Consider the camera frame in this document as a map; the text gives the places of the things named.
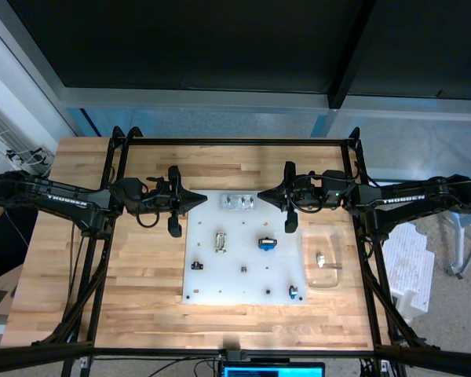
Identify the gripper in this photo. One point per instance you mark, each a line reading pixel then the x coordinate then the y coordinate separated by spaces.
pixel 304 196
pixel 163 196

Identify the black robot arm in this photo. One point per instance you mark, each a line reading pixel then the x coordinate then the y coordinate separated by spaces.
pixel 63 198
pixel 404 198

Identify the white taskboard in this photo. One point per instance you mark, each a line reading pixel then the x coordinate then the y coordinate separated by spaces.
pixel 239 235

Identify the grey multi-pin connector housing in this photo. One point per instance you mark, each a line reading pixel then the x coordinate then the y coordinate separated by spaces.
pixel 221 242

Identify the black clamp connector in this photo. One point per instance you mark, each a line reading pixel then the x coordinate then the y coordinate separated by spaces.
pixel 197 265

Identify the small metal connector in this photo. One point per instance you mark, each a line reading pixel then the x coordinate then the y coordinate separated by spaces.
pixel 321 260

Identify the clear plastic tub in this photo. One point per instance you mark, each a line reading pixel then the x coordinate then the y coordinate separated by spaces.
pixel 326 243

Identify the small metal terminal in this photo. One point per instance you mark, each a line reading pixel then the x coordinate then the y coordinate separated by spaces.
pixel 243 269

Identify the white foam packaging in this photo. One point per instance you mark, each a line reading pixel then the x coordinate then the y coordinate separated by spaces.
pixel 408 267

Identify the black vertical pillar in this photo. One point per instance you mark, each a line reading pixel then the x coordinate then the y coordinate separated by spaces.
pixel 351 51

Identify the laptop screen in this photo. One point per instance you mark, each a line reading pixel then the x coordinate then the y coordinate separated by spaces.
pixel 271 371

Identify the grey metal stand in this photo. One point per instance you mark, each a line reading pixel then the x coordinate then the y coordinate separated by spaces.
pixel 457 243

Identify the blue black D-sub connector mount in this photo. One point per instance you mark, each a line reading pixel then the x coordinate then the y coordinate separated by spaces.
pixel 267 244

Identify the black aluminium frame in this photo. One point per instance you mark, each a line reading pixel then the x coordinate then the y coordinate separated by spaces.
pixel 235 142

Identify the blue RJ45 socket mount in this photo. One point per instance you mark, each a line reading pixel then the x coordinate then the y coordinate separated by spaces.
pixel 290 292

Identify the black table camera box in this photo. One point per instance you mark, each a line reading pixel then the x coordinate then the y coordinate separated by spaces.
pixel 235 354

